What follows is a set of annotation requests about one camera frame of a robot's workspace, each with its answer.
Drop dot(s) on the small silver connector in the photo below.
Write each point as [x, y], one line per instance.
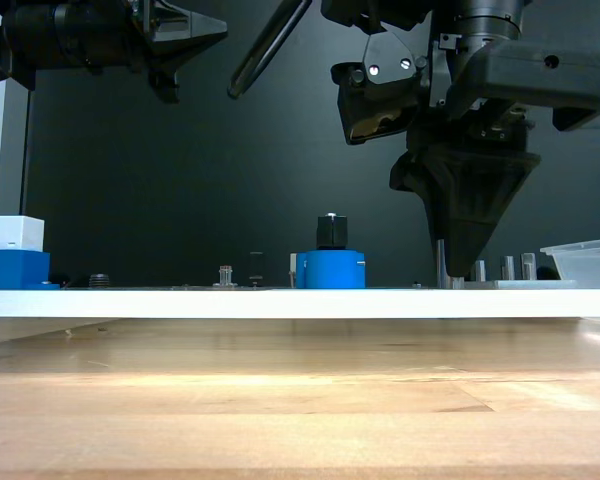
[225, 277]

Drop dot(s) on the clear plastic tub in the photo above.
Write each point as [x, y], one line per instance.
[585, 265]

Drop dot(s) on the black upright connector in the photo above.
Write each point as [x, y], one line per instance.
[256, 262]

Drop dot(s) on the white task board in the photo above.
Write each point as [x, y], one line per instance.
[180, 302]

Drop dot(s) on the blue rectangular holder block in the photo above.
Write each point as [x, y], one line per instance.
[10, 270]

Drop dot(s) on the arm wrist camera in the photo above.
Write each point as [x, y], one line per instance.
[380, 95]

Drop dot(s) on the grey metal peg plate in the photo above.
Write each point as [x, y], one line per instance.
[530, 284]

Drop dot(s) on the blue connector holder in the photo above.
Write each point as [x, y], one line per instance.
[332, 270]

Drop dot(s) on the white cube block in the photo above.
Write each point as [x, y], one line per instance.
[15, 232]

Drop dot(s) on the thick metal peg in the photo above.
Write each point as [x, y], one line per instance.
[528, 265]

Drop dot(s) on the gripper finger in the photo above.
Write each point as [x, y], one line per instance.
[165, 80]
[405, 172]
[480, 200]
[200, 27]

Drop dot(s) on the white connector block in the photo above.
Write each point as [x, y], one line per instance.
[293, 265]

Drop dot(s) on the thin metal peg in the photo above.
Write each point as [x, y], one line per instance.
[481, 272]

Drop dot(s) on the medium metal peg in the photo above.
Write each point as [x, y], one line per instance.
[508, 267]

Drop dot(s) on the large steel cylinder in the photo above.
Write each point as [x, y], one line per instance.
[440, 265]

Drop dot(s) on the black knurled nut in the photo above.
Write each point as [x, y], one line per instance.
[99, 281]

